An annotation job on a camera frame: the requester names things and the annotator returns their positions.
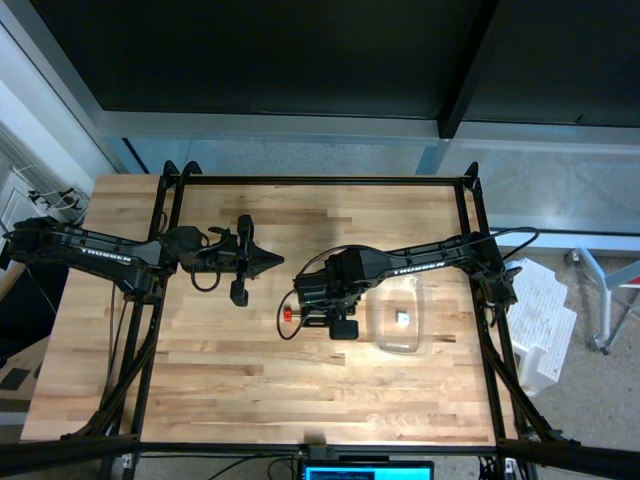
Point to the black vise with orange knob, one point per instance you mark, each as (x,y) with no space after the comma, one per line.
(289,314)

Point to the black table level camera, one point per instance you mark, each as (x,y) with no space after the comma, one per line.
(316,449)

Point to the black metal frame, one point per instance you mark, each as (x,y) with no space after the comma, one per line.
(320,181)

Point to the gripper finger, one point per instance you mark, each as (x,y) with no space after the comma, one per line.
(262,265)
(262,254)

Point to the laptop screen with blue edge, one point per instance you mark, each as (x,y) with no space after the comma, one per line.
(365,472)

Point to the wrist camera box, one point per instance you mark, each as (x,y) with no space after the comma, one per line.
(312,287)

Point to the small white block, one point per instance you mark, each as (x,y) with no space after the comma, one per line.
(403,318)

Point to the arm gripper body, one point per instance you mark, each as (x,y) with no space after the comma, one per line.
(244,285)
(344,330)

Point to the grey metal chair frame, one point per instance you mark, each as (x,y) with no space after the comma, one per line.
(604,320)

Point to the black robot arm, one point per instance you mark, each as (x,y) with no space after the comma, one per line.
(425,260)
(100,250)

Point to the clear plastic tub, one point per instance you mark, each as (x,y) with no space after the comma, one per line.
(400,345)

